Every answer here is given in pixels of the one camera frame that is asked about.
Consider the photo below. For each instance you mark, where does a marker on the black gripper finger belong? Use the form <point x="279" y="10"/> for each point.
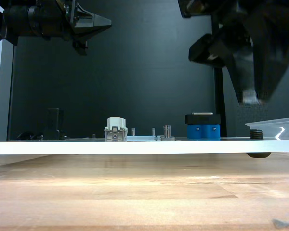
<point x="243" y="69"/>
<point x="94" y="33"/>
<point x="96" y="20"/>
<point x="272" y="53"/>

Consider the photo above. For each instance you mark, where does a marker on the silver M12 hex nut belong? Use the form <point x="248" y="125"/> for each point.
<point x="249" y="97"/>

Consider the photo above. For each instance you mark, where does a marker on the clear plastic tub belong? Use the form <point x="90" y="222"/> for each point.
<point x="274" y="124"/>

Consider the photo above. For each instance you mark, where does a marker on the black silver-faced plug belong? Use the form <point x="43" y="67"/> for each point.
<point x="202" y="119"/>

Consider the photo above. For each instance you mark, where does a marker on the black threaded bolt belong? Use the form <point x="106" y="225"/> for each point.
<point x="256" y="134"/>

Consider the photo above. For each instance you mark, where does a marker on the grey connector housing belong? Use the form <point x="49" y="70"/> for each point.
<point x="115" y="127"/>

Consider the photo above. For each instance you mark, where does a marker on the silver pin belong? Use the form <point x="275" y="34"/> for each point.
<point x="153" y="132"/>
<point x="134" y="132"/>

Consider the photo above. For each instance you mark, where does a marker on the aluminium bar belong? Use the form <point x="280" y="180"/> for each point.
<point x="142" y="138"/>

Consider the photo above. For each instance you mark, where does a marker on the white board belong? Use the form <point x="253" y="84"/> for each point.
<point x="135" y="148"/>

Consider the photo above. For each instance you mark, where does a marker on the black post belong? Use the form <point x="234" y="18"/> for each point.
<point x="220" y="108"/>

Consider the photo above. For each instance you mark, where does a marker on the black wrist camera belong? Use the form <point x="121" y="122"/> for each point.
<point x="190" y="9"/>

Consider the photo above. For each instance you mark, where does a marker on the blue plastic bracket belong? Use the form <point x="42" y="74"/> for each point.
<point x="195" y="133"/>

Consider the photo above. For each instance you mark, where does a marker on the grey metal wall beam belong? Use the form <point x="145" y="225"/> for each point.
<point x="4" y="96"/>

